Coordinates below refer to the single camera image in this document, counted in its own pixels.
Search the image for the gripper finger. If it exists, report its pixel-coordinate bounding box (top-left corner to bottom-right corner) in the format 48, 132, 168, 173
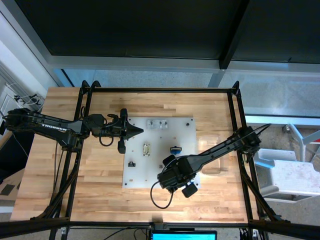
127, 119, 144, 131
127, 130, 144, 141

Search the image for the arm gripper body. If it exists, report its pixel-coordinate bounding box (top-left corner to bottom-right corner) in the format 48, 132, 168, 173
157, 154, 198, 199
99, 108, 129, 155

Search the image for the white plastic board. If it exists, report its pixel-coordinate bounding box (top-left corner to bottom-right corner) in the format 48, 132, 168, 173
121, 116, 202, 189

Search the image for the clear acrylic block with posts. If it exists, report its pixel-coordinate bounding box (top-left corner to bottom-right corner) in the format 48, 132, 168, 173
146, 119, 169, 130

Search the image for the clear plastic tub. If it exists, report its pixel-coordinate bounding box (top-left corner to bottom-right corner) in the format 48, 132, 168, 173
198, 134, 229, 177

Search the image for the blue laptop screen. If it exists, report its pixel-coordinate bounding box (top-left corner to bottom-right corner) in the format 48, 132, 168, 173
149, 230, 218, 240

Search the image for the brown cardboard box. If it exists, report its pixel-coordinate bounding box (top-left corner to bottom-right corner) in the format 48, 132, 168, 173
0, 167, 26, 201

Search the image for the white plastic step stool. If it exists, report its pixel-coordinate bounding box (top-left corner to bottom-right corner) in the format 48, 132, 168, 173
254, 147, 320, 203

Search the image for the grey metal stand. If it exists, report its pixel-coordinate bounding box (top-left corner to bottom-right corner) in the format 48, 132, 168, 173
281, 123, 320, 162

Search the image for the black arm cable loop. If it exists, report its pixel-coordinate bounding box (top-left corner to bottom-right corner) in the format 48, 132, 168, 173
98, 133, 115, 147
149, 181, 176, 210

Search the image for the black metal frame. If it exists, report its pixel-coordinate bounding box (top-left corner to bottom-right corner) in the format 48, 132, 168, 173
0, 79, 320, 240

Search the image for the black table-level camera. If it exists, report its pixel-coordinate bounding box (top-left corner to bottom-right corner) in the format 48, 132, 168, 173
152, 219, 167, 230

